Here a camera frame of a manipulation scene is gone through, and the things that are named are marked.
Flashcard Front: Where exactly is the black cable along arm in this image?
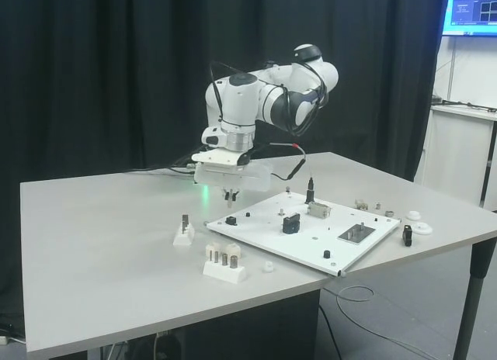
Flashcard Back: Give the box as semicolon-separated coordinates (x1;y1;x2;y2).
209;59;329;138

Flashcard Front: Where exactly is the black base cable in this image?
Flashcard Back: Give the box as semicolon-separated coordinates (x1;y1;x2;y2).
130;164;199;175

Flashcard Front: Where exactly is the black floor cable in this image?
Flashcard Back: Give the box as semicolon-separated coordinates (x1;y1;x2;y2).
318;301;339;360

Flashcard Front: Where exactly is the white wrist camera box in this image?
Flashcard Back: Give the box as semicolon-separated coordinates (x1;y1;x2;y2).
200;126;221;148

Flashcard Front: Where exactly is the blue screen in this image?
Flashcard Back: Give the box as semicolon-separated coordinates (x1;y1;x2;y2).
442;0;497;37

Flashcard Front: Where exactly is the black waterproof plug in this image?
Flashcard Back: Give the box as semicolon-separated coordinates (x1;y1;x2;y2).
305;169;317;205

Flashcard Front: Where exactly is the thin black rod red tag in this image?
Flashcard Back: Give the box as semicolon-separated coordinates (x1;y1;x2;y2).
269;141;308;182

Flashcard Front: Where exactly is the white square peg holder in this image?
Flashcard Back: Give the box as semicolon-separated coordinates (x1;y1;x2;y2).
172;224;196;247

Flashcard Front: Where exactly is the cream plug holder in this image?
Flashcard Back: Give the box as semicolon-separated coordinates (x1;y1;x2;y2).
204;241;241;260

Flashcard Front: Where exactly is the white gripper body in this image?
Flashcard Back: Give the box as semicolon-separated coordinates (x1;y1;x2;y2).
193;161;271;193

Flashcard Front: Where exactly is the white cabinet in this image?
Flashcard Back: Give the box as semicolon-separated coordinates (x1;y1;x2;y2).
421;102;497;212

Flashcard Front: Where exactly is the dark table leg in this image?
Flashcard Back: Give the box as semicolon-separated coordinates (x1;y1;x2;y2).
454;239;491;360

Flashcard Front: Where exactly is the grey floor cable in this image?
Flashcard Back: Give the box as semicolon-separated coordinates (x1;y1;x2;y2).
335;285;443;360

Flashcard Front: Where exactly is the silver wrist ring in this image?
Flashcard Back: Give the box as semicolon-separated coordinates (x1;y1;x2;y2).
224;130;255;152

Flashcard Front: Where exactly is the white round peg holder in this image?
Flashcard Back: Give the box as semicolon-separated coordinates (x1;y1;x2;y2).
202;258;250;286

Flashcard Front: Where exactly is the flat white mounting plate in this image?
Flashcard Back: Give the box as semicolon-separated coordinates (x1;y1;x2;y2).
191;149;242;168

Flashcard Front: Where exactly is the black curtain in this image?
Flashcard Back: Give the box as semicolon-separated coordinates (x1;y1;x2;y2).
0;0;451;338

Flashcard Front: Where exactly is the white task board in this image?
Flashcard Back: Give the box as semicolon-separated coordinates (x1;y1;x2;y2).
204;189;403;278

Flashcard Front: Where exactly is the black box under table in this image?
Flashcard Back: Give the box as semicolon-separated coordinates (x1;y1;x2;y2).
99;288;321;360

